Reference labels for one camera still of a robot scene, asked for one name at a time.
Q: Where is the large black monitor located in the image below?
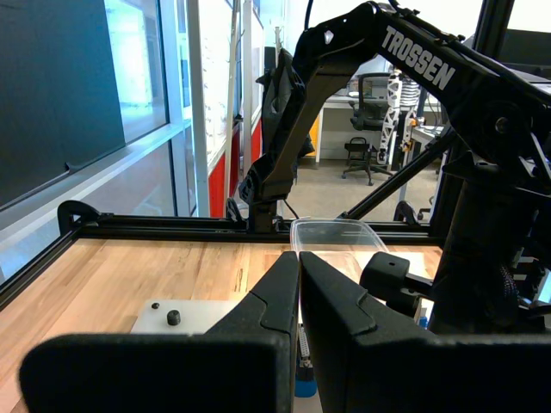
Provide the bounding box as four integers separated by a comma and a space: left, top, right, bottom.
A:
490, 28, 551, 83

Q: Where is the clear plastic tub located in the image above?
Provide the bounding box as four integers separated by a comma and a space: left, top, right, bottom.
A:
289, 218, 391, 276

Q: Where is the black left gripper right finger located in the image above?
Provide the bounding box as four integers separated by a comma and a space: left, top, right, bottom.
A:
300, 251, 551, 413

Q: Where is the white board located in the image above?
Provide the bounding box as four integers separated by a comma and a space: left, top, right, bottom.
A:
131, 288, 375, 413

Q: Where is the black office chair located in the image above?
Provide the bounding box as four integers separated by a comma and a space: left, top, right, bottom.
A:
342, 71, 395, 187

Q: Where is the white lattice robot figure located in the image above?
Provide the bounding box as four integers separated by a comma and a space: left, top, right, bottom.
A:
377, 68, 421, 167

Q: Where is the black aluminium frame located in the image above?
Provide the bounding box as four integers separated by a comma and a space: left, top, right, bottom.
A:
0, 0, 551, 341

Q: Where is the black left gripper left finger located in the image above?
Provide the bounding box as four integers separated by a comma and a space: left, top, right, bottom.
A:
18, 251, 300, 413

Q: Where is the blue holder with connector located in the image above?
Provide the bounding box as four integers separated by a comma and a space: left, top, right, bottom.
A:
294, 327, 319, 399

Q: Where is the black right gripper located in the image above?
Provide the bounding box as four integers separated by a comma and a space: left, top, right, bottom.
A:
359, 240, 522, 333

